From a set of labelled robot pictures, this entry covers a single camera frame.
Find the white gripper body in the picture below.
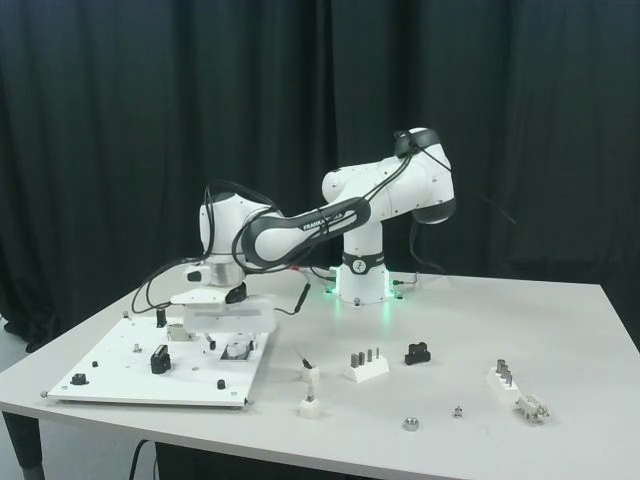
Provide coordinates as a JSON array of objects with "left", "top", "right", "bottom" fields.
[{"left": 181, "top": 297, "right": 279, "bottom": 336}]

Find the thin black rod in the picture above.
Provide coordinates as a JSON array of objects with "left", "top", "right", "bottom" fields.
[{"left": 293, "top": 282, "right": 312, "bottom": 316}]

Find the white task board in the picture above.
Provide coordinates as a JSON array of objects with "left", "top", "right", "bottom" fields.
[{"left": 40, "top": 299, "right": 277, "bottom": 410}]

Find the white square peg holder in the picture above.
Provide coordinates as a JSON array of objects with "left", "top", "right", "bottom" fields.
[{"left": 342, "top": 357, "right": 391, "bottom": 384}]

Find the black D-SUB plug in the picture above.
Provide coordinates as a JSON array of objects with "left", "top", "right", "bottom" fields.
[{"left": 403, "top": 341, "right": 433, "bottom": 367}]

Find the black table leg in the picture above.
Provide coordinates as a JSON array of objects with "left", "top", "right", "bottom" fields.
[{"left": 0, "top": 409, "right": 41, "bottom": 480}]

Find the white round peg holder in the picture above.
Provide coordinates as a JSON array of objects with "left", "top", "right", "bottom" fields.
[{"left": 486, "top": 367, "right": 520, "bottom": 402}]

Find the black curtain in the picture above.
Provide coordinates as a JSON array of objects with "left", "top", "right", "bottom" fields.
[{"left": 0, "top": 0, "right": 640, "bottom": 354}]

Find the grey waterproof plug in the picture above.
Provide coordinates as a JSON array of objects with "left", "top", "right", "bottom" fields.
[{"left": 514, "top": 393, "right": 552, "bottom": 417}]

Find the black camera cable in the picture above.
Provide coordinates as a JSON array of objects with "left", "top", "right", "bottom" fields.
[{"left": 132, "top": 253, "right": 211, "bottom": 319}]

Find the black base cable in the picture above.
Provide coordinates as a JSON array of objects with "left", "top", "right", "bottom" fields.
[
  {"left": 292, "top": 264, "right": 342, "bottom": 281},
  {"left": 391, "top": 221, "right": 446, "bottom": 290}
]

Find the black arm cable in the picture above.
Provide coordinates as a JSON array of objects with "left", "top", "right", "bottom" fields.
[{"left": 204, "top": 128, "right": 454, "bottom": 281}]

